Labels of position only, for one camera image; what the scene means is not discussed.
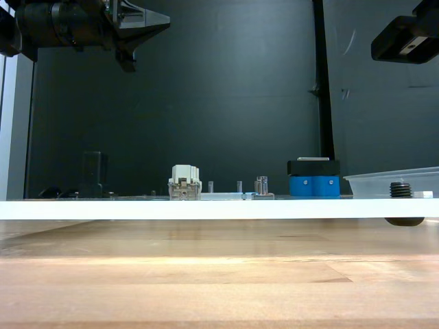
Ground clear block with pins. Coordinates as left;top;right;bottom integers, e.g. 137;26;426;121
200;180;257;202

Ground white task board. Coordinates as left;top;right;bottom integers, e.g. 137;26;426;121
0;195;439;221

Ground beige connector housing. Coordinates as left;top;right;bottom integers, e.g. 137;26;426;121
167;164;202;202

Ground black round screw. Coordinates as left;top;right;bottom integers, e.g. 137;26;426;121
390;181;414;199

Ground black metal frame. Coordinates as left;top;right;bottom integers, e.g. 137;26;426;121
309;0;337;162

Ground blue socket mount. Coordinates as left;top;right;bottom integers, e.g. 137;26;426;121
287;156;342;199

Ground clear plastic tub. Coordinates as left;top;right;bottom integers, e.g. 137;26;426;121
342;167;439;199

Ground black plastic clip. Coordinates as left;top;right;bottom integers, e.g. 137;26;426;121
78;150;110;199

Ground black rubber board foot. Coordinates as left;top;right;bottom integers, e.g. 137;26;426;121
383;217;425;228

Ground small silver post fitting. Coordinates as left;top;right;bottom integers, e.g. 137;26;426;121
253;174;275;201

